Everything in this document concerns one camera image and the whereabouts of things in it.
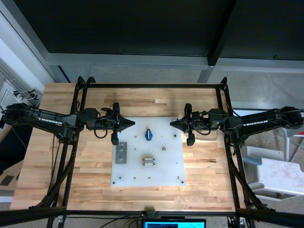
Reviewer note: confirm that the black table frame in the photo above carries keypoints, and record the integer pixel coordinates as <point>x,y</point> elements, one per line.
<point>152,85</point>

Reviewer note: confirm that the red and white object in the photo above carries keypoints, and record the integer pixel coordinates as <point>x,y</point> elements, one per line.
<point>299,130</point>

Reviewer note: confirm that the laptop screen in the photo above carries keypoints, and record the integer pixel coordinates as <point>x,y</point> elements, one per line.
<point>173,223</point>

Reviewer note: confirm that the blue socket with metal insert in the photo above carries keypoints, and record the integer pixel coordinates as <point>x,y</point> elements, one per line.
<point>145,136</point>

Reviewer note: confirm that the beige HAN10-E connector insert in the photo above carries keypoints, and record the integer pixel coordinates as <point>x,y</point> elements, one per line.
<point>149,162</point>

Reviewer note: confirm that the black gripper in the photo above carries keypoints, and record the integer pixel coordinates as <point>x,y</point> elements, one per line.
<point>116,123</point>
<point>190,123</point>

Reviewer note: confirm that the cardboard box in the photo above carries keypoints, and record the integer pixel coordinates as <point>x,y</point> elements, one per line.
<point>10,175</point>

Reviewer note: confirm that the grey metal plate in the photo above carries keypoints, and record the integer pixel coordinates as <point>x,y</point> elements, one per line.
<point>121,153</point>

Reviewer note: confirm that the small black camera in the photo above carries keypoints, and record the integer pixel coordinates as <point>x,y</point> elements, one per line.
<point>151,212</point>

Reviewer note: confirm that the white plastic bin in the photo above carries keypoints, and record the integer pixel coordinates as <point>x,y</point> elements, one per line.
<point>261,154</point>

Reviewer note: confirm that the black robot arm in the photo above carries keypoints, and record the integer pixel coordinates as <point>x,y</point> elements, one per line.
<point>47,118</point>
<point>254,123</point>

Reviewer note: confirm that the white step stool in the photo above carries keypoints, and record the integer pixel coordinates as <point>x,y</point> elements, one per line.
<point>280,178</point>

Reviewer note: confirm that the white power strip with plugs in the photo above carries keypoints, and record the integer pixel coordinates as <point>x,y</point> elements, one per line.
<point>28,97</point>

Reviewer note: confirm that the white mounting board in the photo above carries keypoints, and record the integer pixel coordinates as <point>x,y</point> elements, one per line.
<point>154,171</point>

